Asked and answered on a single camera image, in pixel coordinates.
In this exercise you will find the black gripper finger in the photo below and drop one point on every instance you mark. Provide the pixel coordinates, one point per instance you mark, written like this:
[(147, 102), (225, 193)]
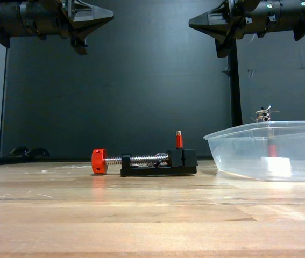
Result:
[(214, 20), (220, 33), (87, 27), (101, 14)]

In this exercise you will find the red rca socket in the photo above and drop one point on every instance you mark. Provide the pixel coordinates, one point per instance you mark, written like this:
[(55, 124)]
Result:
[(179, 141)]

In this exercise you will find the clear plastic tub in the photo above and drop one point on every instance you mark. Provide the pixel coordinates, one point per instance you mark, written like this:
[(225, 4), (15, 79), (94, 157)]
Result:
[(243, 161)]

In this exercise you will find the white foam block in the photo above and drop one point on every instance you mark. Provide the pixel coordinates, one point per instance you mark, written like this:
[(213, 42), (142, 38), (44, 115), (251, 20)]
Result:
[(276, 166)]

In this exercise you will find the black vise with red knob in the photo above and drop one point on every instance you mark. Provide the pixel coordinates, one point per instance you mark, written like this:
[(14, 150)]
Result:
[(155, 170)]

